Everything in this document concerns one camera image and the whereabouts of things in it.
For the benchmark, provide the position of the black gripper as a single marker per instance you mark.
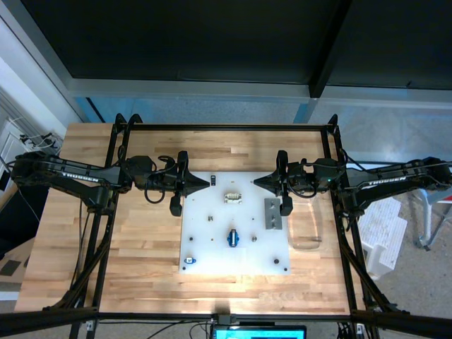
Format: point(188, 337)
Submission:
point(162, 182)
point(300, 183)

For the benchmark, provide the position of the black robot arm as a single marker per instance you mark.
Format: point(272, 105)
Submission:
point(88, 176)
point(388, 182)

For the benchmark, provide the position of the white taskboard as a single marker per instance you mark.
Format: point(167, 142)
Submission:
point(219, 254)

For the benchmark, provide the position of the black socket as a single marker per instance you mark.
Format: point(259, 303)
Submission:
point(213, 180)

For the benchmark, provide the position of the grey aluminium block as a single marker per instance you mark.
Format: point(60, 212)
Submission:
point(270, 220)

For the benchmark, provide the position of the beige multi-pin connector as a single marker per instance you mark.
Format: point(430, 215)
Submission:
point(233, 198)

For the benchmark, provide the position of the clear plastic tub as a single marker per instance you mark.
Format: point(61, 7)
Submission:
point(307, 226)

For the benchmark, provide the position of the white plastic step stool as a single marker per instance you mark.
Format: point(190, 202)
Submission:
point(381, 229)

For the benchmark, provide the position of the laptop screen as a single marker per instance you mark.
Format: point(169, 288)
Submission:
point(257, 333)

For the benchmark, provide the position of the grey metal stand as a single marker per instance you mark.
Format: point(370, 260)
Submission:
point(425, 219)

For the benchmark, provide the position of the white desk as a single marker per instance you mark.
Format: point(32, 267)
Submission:
point(8, 137)

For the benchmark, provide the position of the blue round connector mount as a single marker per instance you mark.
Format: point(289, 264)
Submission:
point(227, 238)

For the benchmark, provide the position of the blue square connector mount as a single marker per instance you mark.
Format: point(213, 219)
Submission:
point(184, 261)

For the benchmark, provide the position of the black low camera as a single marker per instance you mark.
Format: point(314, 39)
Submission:
point(223, 317)

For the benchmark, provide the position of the black aluminium frame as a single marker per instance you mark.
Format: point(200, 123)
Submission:
point(35, 319)

